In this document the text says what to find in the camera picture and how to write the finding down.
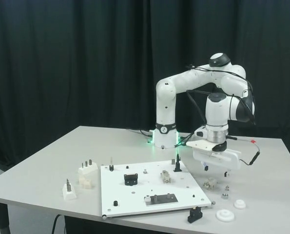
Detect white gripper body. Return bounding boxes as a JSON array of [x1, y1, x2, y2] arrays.
[[193, 148, 241, 170]]

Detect beige waterproof plug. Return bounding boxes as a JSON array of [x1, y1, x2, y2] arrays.
[[203, 178, 219, 191]]

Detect black Ethernet plug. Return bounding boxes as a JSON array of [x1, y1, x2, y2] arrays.
[[174, 152, 184, 172]]

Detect white medium gear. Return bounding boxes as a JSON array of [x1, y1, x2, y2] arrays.
[[233, 199, 247, 210]]

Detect white large gear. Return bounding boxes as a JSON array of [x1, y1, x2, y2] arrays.
[[215, 209, 235, 222]]

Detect black D-SUB plug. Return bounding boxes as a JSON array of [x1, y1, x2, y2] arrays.
[[187, 206, 204, 223]]

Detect white task board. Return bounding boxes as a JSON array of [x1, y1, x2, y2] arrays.
[[99, 162, 213, 218]]

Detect white three-peg holder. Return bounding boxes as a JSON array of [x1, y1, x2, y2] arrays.
[[77, 163, 98, 176]]

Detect dark under-table panel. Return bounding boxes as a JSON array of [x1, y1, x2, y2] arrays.
[[64, 215, 145, 234]]

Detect white wedge peg holder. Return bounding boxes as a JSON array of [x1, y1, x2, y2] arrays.
[[61, 185, 77, 201]]

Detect black curtains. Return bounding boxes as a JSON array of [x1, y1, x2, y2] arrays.
[[0, 0, 290, 169]]

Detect black base cable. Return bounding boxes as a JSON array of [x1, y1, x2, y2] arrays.
[[175, 133, 196, 148], [125, 127, 154, 138]]

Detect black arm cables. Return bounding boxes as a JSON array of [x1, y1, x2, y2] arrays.
[[185, 63, 257, 147]]

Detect black cable under table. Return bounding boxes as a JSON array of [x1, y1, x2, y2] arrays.
[[52, 214, 66, 234]]

